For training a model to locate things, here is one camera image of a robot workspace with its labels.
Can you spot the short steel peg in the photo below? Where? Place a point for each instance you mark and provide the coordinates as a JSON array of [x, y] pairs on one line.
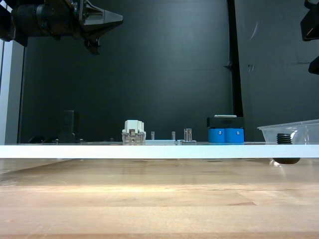
[[152, 135], [173, 135]]

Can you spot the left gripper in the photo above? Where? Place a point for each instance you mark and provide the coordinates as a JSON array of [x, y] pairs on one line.
[[64, 20]]

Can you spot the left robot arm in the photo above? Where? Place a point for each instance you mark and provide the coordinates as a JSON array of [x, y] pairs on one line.
[[10, 22]]

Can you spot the large blue socket block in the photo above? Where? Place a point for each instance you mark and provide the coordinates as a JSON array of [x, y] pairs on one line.
[[225, 135]]

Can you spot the small steel post fitting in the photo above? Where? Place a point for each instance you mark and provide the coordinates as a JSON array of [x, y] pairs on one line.
[[188, 135]]

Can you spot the beige many-pin connector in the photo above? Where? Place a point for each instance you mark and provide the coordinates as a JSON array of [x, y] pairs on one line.
[[133, 126]]

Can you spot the clear plastic container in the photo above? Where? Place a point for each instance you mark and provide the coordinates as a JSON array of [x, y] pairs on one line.
[[269, 132]]

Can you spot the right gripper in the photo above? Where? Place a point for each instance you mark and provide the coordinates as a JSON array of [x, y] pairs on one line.
[[311, 25]]

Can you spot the black block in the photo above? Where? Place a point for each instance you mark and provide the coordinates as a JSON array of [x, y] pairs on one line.
[[69, 124]]

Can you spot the white task board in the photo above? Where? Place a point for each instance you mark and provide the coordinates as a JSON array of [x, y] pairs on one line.
[[159, 151]]

